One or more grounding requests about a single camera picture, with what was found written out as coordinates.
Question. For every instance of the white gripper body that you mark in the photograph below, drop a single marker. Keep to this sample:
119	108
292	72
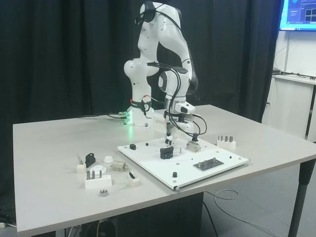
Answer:
181	132

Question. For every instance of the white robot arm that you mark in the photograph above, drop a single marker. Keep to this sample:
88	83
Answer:
148	44

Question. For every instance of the white medium gear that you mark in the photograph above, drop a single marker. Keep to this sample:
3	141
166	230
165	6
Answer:
107	159

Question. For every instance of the white large gear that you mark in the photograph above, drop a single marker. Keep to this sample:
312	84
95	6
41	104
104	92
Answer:
97	170

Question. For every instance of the metal bolt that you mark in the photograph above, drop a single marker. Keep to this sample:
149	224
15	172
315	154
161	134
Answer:
103	193

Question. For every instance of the black table leg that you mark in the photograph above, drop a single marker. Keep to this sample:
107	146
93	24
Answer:
300	192

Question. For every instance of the white Ethernet plug holder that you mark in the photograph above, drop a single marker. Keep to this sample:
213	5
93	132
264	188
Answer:
134	182

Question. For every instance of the black curtain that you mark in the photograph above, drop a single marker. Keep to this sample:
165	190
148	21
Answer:
61	49

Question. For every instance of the white round peg holder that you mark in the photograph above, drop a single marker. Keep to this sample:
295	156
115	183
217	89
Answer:
226	145

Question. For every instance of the white square peg holder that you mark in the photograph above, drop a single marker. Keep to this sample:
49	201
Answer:
98	182

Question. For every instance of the white power strip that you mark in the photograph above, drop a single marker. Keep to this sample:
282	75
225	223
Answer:
2	225

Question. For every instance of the beige waterproof plug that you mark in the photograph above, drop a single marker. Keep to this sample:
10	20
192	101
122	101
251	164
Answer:
118	165

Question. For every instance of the white cabinet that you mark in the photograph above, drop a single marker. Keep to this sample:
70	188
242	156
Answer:
288	106

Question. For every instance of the metal square peg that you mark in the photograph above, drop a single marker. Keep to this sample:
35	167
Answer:
88	175
100	173
94	174

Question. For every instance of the white USB plug holder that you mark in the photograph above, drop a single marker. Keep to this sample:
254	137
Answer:
80	168

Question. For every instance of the white task board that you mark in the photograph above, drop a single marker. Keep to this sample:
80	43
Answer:
153	163

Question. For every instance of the blue screen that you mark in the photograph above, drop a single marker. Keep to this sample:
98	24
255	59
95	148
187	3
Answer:
298	14

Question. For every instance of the black D-SUB plug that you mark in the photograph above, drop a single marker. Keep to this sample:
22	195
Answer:
90	160

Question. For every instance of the black Ethernet plug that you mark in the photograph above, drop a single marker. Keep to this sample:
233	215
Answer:
131	175

